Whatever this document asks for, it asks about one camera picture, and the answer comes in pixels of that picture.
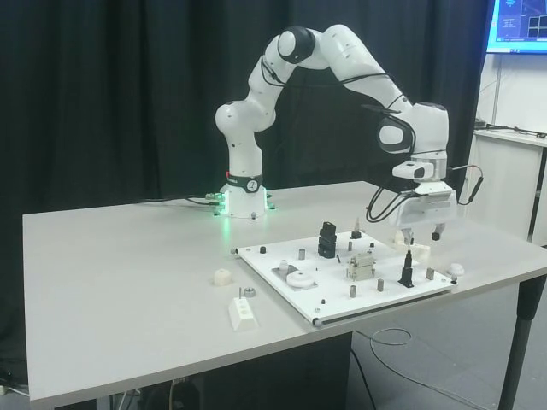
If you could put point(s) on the blue screen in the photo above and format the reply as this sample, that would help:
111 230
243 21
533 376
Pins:
517 25

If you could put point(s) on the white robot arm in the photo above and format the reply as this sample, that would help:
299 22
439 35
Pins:
359 64

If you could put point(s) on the white task board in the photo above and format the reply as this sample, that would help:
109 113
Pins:
333 299

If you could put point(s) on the dark grey table leg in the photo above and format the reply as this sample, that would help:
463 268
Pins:
523 333

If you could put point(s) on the white large gear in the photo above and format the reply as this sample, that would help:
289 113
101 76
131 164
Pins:
300 282

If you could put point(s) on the small white block holder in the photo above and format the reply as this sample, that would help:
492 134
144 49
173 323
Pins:
398 242

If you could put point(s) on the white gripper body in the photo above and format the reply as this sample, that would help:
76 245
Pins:
427 213

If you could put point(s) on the black curtain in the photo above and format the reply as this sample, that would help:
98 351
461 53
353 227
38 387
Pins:
107 85

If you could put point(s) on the black D-SUB plug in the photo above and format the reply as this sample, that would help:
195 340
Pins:
327 245

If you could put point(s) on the white medium gear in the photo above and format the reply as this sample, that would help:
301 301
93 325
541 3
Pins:
456 270

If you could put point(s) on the metal bolt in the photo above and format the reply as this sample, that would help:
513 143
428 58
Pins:
250 293

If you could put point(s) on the white cabinet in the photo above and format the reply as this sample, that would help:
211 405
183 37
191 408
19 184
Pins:
504 183

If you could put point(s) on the white long holder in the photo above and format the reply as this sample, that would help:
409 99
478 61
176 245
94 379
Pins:
421 252

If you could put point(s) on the white peg holder with holes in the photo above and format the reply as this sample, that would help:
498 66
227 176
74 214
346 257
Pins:
243 318

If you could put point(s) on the white small gear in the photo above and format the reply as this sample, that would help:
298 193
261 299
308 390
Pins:
285 267

